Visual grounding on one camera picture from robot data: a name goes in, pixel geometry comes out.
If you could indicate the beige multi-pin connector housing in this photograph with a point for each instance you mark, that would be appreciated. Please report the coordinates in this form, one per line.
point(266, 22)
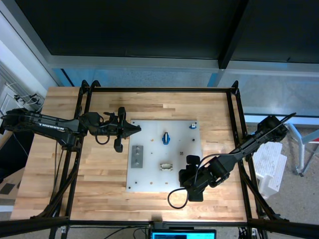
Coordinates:
point(166, 167)

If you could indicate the black vertical beam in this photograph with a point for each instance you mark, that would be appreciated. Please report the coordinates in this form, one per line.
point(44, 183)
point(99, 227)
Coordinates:
point(232, 37)

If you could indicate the white task board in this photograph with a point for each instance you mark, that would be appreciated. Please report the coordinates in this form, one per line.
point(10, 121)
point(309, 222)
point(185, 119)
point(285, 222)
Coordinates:
point(154, 174)

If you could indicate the blue laptop screen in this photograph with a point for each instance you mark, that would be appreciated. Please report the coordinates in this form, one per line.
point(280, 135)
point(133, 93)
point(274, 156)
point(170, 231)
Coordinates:
point(182, 235)

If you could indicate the grey metal plate with pegs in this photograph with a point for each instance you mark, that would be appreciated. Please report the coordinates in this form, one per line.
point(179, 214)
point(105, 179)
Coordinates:
point(137, 156)

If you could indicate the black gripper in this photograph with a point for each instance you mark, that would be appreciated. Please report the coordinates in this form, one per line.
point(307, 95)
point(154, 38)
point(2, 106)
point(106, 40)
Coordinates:
point(113, 125)
point(202, 178)

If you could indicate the black metal frame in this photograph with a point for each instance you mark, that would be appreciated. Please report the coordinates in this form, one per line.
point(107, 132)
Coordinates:
point(159, 90)

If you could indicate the black table camera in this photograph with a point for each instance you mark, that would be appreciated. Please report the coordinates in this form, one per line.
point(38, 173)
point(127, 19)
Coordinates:
point(158, 224)

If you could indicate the grey metal chair frame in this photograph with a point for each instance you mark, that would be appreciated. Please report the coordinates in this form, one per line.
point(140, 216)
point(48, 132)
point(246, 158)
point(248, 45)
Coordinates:
point(300, 154)

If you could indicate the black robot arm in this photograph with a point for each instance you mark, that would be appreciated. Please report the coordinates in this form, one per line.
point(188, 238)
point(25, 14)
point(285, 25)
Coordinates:
point(49, 125)
point(249, 145)

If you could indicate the blue connector mount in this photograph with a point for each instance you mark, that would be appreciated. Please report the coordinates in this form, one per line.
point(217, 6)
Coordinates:
point(165, 139)

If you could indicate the brown cardboard box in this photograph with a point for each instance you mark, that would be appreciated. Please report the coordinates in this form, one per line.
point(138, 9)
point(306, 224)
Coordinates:
point(12, 177)

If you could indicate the small blue white connector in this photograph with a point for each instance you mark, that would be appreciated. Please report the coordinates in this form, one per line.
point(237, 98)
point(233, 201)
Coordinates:
point(193, 126)

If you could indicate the white styrofoam packaging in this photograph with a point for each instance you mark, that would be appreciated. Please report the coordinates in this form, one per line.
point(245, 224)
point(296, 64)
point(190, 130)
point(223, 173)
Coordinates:
point(271, 169)

